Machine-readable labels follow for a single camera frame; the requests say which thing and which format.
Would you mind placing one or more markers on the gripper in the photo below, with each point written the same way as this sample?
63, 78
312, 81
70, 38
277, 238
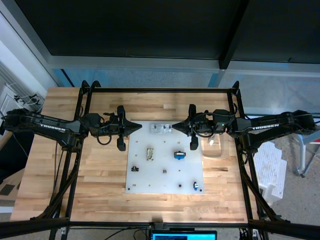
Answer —
121, 130
197, 126

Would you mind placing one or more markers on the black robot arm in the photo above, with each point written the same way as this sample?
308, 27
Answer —
50, 126
265, 127

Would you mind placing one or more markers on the blue and black connector block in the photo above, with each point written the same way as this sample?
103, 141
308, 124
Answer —
179, 155

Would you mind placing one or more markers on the grey rectangular connector housing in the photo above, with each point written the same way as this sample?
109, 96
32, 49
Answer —
150, 153

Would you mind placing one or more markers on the silver block with two posts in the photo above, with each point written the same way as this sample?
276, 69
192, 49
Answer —
161, 128

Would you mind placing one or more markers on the small black clamp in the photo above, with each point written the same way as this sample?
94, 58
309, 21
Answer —
135, 168

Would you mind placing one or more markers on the clear plastic tub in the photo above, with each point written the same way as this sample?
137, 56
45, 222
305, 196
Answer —
217, 152

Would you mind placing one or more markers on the white task board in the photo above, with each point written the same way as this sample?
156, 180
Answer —
155, 180

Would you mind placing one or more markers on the small blue RJ45 socket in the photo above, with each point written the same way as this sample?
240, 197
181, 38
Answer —
196, 186

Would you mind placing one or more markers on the white styrofoam block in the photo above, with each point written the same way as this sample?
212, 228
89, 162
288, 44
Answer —
271, 172

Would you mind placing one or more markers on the blue lit screen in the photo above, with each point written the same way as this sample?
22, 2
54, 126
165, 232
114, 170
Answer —
182, 236

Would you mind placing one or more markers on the grey metal tube stand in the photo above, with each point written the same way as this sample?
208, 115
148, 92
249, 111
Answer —
301, 155

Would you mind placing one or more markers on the brown cardboard box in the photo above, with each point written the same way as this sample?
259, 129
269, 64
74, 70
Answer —
12, 180

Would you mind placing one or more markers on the red and white panel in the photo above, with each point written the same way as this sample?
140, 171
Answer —
316, 141

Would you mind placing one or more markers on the white connector mount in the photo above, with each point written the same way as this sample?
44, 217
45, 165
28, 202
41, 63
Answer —
211, 142

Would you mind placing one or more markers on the black aluminium frame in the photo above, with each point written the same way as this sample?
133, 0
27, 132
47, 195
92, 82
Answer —
160, 89

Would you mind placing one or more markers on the black vertical post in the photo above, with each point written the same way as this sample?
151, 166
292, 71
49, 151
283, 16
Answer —
232, 40

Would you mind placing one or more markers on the black camera box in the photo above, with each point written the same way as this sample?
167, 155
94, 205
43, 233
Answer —
159, 225

